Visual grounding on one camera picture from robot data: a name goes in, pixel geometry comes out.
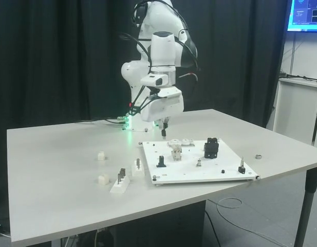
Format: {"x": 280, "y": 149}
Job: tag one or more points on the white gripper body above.
{"x": 163, "y": 106}

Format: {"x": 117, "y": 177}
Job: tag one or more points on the black USB plug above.
{"x": 163, "y": 133}

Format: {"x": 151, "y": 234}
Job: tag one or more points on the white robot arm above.
{"x": 160, "y": 51}

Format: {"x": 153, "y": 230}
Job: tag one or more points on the white medium gear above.
{"x": 185, "y": 141}

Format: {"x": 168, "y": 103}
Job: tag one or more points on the short metal peg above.
{"x": 138, "y": 163}

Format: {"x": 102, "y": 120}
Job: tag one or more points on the metal BNC plug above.
{"x": 198, "y": 163}

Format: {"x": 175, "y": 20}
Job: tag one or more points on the black D-SUB plug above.
{"x": 211, "y": 149}

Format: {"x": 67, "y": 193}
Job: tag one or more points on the white single-peg holder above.
{"x": 137, "y": 172}

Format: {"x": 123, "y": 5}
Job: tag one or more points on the white task board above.
{"x": 199, "y": 169}

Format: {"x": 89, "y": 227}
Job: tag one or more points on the metal square peg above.
{"x": 122, "y": 172}

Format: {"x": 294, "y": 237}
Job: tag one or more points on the small white plug holder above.
{"x": 101, "y": 156}

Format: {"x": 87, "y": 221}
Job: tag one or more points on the metal round peg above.
{"x": 119, "y": 178}

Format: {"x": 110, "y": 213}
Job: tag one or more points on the white two-peg holder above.
{"x": 121, "y": 187}

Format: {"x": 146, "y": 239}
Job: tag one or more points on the white cabinet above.
{"x": 297, "y": 110}

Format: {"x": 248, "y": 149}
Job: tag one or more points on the black curtain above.
{"x": 32, "y": 77}

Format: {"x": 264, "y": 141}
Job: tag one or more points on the black table leg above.
{"x": 307, "y": 205}

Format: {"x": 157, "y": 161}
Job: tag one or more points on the blue screen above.
{"x": 306, "y": 15}

